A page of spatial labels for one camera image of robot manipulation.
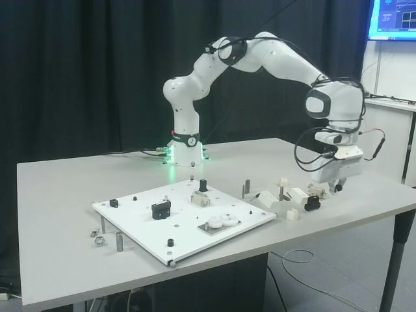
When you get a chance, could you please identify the grey D-SUB plug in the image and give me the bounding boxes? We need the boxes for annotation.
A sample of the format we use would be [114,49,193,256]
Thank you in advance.
[307,183,328,198]

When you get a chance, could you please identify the black plug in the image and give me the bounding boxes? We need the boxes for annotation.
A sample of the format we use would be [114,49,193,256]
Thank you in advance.
[303,194,323,213]

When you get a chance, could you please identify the white cabinet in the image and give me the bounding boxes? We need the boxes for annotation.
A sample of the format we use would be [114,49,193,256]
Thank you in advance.
[361,40,416,190]

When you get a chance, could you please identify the white large gear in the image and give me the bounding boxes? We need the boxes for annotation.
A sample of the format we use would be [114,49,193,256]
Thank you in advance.
[221,212,241,227]

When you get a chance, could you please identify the white medium gear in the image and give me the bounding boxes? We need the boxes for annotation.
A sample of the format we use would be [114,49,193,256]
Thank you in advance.
[207,214,225,229]

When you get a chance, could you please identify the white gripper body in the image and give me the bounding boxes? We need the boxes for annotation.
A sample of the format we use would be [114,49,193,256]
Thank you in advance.
[311,152,363,183]

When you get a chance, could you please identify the black curtain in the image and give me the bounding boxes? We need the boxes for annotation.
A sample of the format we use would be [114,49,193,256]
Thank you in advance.
[0,0,370,170]

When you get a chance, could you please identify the white task board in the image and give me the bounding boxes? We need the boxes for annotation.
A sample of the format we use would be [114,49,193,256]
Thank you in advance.
[92,179,276,267]

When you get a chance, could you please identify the long white holder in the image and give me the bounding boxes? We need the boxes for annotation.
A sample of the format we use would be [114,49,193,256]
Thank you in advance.
[288,186,309,200]

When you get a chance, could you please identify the black base cables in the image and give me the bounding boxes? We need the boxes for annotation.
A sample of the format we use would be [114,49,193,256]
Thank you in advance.
[110,147,172,161]

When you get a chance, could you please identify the thin black rod on wire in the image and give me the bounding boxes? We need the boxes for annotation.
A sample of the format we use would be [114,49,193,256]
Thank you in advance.
[359,127,388,162]

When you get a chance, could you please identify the black looped wrist cable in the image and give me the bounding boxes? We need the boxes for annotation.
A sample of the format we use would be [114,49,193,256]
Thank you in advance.
[293,125,330,173]

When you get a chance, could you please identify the large white holder block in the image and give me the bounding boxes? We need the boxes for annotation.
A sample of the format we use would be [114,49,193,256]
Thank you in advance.
[259,189,278,209]

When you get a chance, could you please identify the grey floor cable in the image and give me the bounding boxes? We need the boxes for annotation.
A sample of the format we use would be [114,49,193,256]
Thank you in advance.
[268,249,313,312]

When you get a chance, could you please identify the blue screen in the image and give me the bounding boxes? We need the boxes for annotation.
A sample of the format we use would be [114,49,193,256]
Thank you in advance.
[366,0,416,42]

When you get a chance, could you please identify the black table leg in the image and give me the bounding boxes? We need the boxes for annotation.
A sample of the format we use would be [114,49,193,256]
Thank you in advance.
[378,209,411,312]

